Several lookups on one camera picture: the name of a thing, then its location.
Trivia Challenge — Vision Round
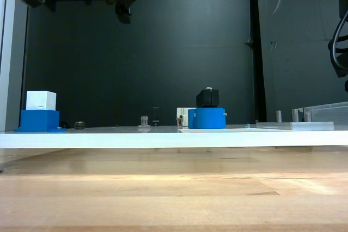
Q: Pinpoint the clear plastic tub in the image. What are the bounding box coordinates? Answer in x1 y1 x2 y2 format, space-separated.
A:
291 101 348 124

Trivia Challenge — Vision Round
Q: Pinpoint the white task board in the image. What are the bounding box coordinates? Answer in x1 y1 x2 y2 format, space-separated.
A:
0 125 348 150

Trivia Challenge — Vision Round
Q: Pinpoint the beige connector housing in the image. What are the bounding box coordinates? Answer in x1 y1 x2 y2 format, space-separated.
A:
176 107 195 129

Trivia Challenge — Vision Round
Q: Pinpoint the clear plastic fitting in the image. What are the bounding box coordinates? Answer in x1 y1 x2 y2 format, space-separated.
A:
138 115 151 131

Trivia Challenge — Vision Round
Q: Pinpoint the dark clear bracket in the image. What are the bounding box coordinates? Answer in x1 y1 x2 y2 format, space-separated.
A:
151 106 161 126

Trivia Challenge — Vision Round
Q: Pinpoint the black aluminium frame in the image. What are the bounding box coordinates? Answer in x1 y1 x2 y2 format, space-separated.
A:
246 0 270 123

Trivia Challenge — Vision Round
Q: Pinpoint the blue square mount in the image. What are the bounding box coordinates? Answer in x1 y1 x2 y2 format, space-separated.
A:
13 109 67 133

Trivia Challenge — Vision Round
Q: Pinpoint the grey metal block with holes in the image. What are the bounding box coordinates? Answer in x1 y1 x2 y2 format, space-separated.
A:
255 121 335 131

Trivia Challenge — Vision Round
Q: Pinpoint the blue round mount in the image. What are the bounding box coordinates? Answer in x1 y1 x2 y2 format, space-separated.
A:
188 106 228 130

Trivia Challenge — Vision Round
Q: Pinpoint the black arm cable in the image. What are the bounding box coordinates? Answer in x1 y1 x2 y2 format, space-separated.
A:
327 11 348 78

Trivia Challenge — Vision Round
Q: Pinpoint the black plug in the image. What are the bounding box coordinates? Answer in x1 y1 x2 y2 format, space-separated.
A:
196 87 220 108

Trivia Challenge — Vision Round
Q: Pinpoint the white cube block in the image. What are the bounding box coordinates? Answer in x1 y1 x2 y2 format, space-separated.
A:
26 90 57 111

